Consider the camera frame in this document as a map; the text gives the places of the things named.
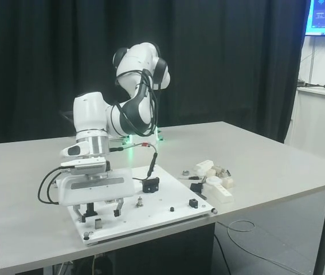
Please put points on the white cube holder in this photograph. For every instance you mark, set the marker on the white cube holder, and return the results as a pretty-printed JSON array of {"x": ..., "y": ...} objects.
[{"x": 228, "y": 182}]

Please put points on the large metal square peg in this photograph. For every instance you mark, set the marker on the large metal square peg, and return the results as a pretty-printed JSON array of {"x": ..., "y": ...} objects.
[{"x": 98, "y": 223}]

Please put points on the black box under table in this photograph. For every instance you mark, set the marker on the black box under table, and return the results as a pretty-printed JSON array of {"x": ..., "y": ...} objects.
[{"x": 165, "y": 249}]

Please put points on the white large gear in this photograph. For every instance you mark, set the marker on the white large gear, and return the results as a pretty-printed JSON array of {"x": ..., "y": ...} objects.
[{"x": 213, "y": 181}]

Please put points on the white wrist camera plate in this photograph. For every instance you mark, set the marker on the white wrist camera plate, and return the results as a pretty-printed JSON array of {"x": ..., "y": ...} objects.
[{"x": 87, "y": 166}]

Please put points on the small white peg holder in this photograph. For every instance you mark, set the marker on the small white peg holder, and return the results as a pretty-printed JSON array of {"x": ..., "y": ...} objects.
[{"x": 211, "y": 173}]

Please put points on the black D-SUB plug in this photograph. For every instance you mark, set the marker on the black D-SUB plug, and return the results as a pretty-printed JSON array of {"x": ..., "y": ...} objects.
[{"x": 196, "y": 186}]

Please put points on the metal BNC plug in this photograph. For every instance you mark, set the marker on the metal BNC plug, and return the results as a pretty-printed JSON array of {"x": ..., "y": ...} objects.
[{"x": 140, "y": 202}]

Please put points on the round metal bolt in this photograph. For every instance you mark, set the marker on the round metal bolt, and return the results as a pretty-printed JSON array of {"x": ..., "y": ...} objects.
[{"x": 185, "y": 172}]

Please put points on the black items on cabinet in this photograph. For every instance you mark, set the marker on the black items on cabinet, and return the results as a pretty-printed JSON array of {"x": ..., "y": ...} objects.
[{"x": 322, "y": 86}]

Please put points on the white block peg holder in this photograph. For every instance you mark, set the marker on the white block peg holder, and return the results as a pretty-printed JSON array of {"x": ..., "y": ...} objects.
[{"x": 203, "y": 166}]

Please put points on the beige waterproof plug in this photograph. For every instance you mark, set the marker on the beige waterproof plug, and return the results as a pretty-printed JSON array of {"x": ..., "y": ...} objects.
[{"x": 221, "y": 171}]

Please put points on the white cabinet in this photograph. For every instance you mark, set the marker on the white cabinet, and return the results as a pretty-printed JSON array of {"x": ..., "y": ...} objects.
[{"x": 317, "y": 123}]

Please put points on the white task board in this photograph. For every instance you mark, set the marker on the white task board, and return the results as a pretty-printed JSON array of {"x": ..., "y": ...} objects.
[{"x": 156, "y": 217}]

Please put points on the dark metal peg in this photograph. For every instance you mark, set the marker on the dark metal peg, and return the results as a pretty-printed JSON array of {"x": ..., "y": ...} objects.
[{"x": 229, "y": 172}]

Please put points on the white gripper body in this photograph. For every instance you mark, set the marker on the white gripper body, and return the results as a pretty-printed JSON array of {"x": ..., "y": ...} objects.
[{"x": 99, "y": 194}]

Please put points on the black curtain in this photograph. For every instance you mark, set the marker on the black curtain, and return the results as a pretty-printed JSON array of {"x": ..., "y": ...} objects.
[{"x": 36, "y": 57}]

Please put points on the black USB plug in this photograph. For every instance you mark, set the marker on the black USB plug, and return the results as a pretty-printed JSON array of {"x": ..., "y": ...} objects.
[{"x": 193, "y": 177}]

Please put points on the long white wedge holder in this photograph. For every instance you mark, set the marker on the long white wedge holder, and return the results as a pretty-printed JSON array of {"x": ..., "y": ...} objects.
[{"x": 221, "y": 194}]

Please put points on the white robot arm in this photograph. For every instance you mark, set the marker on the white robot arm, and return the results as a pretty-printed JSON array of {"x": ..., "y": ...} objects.
[{"x": 89, "y": 114}]

